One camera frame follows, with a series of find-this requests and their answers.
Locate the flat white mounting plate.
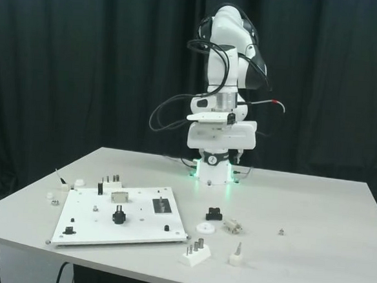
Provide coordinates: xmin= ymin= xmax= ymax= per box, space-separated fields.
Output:
xmin=186 ymin=110 xmax=236 ymax=129

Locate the black floor cable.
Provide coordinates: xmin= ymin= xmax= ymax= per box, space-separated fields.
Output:
xmin=55 ymin=260 xmax=75 ymax=283

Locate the black curtain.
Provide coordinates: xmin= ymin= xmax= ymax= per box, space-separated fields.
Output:
xmin=0 ymin=0 xmax=377 ymax=229

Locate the white square peg holder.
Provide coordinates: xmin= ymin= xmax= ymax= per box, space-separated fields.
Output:
xmin=102 ymin=179 xmax=123 ymax=191

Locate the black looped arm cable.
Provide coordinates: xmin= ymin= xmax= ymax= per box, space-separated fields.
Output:
xmin=147 ymin=89 xmax=212 ymax=138

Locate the black D-SUB plug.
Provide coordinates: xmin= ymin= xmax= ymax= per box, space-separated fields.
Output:
xmin=204 ymin=206 xmax=221 ymax=222

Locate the black USB plug grey cable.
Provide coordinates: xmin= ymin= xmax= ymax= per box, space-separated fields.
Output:
xmin=54 ymin=168 xmax=68 ymax=187

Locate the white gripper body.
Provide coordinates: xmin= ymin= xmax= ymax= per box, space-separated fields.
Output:
xmin=186 ymin=115 xmax=260 ymax=154

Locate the white round peg holder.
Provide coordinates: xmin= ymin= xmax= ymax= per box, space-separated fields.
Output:
xmin=178 ymin=243 xmax=214 ymax=269

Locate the white task board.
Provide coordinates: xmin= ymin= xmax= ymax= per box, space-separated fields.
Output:
xmin=48 ymin=178 xmax=193 ymax=256

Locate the white cube plug holder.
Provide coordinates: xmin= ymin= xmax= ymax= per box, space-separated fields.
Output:
xmin=228 ymin=252 xmax=244 ymax=267

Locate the beige waterproof plug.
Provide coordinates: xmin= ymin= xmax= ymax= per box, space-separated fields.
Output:
xmin=221 ymin=217 xmax=246 ymax=236

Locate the black base cable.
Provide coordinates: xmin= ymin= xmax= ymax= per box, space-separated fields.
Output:
xmin=230 ymin=165 xmax=256 ymax=180
xmin=160 ymin=152 xmax=201 ymax=169

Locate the white large gear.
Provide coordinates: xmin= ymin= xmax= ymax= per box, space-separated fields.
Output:
xmin=196 ymin=223 xmax=216 ymax=235

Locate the silver flange ring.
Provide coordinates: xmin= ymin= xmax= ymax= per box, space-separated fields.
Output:
xmin=214 ymin=91 xmax=238 ymax=114

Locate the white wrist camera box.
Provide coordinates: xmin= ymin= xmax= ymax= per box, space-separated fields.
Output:
xmin=190 ymin=96 xmax=218 ymax=116

